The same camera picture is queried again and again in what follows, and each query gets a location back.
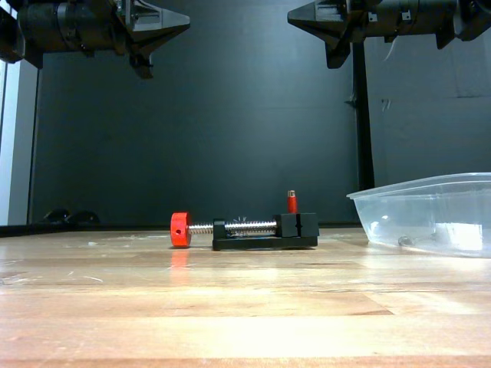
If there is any black clamp with red knob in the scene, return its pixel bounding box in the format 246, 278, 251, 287
169, 211, 321, 252

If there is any clear plastic tub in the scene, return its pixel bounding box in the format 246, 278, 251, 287
345, 172, 491, 259

